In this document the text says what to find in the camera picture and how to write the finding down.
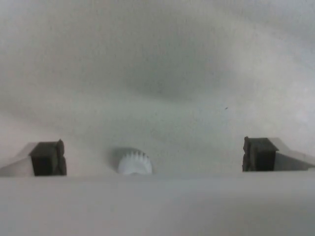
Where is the white small gear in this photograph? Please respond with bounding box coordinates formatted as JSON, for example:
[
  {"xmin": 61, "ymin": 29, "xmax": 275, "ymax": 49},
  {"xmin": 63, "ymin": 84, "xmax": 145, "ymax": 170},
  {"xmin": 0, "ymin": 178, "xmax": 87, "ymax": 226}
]
[{"xmin": 116, "ymin": 147, "xmax": 155, "ymax": 176}]

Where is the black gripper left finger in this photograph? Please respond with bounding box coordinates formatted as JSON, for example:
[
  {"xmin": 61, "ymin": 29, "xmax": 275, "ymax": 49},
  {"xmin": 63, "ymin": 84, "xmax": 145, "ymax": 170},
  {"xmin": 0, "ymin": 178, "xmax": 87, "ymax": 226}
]
[{"xmin": 0, "ymin": 139, "xmax": 67, "ymax": 177}]

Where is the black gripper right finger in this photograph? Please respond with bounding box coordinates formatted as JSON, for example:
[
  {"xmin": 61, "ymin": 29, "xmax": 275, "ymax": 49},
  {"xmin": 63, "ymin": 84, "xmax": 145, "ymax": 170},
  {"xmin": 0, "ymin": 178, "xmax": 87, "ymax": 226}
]
[{"xmin": 242, "ymin": 136, "xmax": 315, "ymax": 173}]

